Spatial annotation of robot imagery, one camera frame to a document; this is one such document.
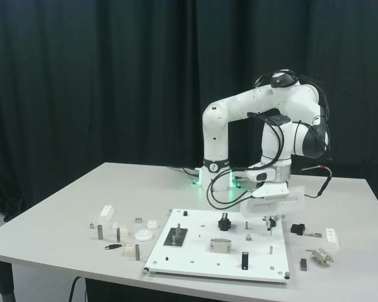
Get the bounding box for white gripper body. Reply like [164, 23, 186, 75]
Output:
[239, 186, 305, 220]

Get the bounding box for long white peg holder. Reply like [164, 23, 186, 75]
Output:
[97, 204, 115, 221]

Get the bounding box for black waterproof plug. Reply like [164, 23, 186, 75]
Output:
[217, 212, 233, 231]

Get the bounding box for metal D-SUB plug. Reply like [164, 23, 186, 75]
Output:
[306, 248, 332, 262]

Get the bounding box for white holder with holes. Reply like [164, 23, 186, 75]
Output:
[321, 227, 340, 252]

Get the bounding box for white task board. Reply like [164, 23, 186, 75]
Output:
[143, 208, 292, 278]

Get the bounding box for white large gear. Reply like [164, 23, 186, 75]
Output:
[134, 230, 154, 243]

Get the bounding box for black curtains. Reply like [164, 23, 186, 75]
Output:
[0, 0, 378, 218]

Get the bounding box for black table leg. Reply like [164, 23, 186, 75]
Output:
[0, 259, 14, 302]

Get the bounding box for black looped cable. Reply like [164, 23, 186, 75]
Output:
[205, 171, 251, 211]

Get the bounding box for black cable under table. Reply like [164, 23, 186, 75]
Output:
[69, 276, 83, 302]

